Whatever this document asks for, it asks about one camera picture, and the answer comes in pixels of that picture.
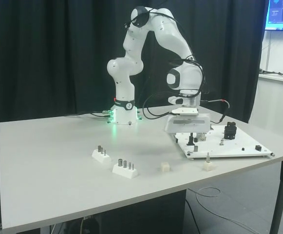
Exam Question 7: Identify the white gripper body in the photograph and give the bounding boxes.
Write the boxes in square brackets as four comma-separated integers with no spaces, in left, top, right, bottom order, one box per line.
[164,113,211,134]

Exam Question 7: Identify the white round peg holder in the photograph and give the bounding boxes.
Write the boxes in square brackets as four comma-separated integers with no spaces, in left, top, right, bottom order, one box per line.
[112,163,140,180]

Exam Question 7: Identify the white square peg holder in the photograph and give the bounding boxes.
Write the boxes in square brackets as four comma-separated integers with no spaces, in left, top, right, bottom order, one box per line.
[91,148,112,164]

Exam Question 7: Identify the black D-SUB plug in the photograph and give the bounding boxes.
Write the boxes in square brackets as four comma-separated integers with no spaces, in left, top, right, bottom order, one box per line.
[224,121,237,140]

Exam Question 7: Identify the white task board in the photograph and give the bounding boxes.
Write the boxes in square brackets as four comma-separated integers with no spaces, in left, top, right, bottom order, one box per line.
[171,124,276,160]

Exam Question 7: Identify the white cabinet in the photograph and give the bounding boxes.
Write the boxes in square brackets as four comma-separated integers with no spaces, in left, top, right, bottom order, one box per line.
[248,30,283,142]

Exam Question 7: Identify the black box under table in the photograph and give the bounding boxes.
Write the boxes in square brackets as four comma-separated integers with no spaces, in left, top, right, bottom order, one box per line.
[92,189,188,234]

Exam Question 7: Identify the black table leg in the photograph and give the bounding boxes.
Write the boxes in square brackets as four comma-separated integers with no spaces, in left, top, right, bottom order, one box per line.
[269,159,283,234]

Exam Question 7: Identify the blue screen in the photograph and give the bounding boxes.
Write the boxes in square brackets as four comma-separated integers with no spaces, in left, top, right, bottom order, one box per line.
[264,0,283,31]

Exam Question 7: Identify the black curtain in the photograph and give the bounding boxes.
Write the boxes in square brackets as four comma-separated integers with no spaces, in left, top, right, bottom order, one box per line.
[0,0,270,130]

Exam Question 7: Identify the black rod wire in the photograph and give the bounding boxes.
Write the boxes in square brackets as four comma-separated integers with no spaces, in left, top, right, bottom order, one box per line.
[214,99,232,123]

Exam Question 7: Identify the looped black gripper cable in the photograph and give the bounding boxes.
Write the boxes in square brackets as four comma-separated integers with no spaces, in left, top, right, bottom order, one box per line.
[142,94,181,121]

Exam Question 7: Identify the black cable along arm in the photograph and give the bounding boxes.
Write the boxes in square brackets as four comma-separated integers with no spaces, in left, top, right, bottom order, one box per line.
[123,6,207,98]

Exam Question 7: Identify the grey cable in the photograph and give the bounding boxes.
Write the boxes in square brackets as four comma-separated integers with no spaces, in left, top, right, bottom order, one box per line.
[195,187,280,225]

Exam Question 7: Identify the thin black cable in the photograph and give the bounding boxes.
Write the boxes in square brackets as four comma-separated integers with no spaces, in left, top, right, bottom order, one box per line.
[259,69,283,79]

